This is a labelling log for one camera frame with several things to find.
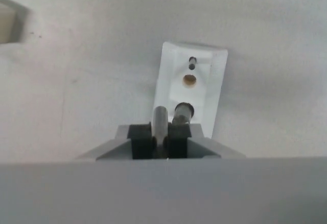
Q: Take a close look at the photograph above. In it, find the cream cube holder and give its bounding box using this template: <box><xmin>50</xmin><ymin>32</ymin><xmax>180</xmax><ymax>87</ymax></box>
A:
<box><xmin>0</xmin><ymin>0</ymin><xmax>32</xmax><ymax>44</ymax></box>

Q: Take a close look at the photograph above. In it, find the white peg holder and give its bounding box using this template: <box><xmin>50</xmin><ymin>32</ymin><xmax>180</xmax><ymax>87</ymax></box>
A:
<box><xmin>152</xmin><ymin>41</ymin><xmax>229</xmax><ymax>140</ymax></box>

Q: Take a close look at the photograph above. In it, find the thick metal round peg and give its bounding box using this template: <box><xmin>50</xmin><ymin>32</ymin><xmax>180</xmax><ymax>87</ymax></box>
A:
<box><xmin>172</xmin><ymin>102</ymin><xmax>196</xmax><ymax>127</ymax></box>

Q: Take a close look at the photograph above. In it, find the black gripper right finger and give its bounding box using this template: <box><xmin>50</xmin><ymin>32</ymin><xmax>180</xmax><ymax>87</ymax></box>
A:
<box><xmin>167</xmin><ymin>123</ymin><xmax>248</xmax><ymax>160</ymax></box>

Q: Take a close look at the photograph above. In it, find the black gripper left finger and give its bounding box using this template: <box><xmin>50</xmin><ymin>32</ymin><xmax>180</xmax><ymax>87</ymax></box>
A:
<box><xmin>75</xmin><ymin>123</ymin><xmax>154</xmax><ymax>161</ymax></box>

